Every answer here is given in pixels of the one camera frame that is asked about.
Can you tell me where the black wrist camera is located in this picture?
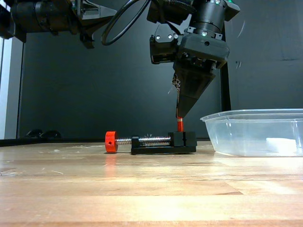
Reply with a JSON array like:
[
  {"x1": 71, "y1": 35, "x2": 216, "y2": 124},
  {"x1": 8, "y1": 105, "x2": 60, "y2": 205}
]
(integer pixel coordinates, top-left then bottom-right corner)
[{"x1": 149, "y1": 23, "x2": 179, "y2": 65}]

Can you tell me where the white foam block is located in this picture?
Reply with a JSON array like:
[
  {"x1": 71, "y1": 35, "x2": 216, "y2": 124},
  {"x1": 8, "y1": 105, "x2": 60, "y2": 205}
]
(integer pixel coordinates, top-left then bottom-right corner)
[{"x1": 265, "y1": 137, "x2": 298, "y2": 152}]

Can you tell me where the clear plastic tub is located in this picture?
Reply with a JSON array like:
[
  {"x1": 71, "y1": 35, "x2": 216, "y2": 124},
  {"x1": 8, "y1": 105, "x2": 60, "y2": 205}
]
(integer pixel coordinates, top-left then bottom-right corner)
[{"x1": 199, "y1": 108, "x2": 303, "y2": 158}]

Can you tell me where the threaded screw with red knob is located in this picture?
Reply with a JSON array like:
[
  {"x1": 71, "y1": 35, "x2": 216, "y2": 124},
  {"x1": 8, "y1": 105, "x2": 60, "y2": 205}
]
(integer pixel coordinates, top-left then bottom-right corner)
[{"x1": 104, "y1": 131, "x2": 171, "y2": 154}]

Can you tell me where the long black arm cable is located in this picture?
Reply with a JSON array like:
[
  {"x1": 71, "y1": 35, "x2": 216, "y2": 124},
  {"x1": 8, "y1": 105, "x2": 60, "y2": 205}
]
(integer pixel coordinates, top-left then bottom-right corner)
[{"x1": 101, "y1": 0, "x2": 152, "y2": 47}]

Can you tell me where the black frame post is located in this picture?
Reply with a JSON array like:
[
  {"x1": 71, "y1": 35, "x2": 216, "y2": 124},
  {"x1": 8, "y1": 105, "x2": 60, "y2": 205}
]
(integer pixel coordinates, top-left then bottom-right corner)
[{"x1": 220, "y1": 67, "x2": 232, "y2": 112}]

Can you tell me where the black clamp body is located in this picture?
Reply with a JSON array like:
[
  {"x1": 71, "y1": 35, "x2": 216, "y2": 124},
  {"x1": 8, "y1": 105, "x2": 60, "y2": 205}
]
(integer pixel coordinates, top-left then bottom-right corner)
[{"x1": 131, "y1": 131, "x2": 197, "y2": 156}]

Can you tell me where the black frame corner bracket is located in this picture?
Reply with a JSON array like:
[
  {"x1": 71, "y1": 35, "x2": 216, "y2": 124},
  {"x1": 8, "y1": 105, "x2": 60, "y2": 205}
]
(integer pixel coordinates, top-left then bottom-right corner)
[
  {"x1": 26, "y1": 129, "x2": 44, "y2": 139},
  {"x1": 40, "y1": 129, "x2": 62, "y2": 139}
]

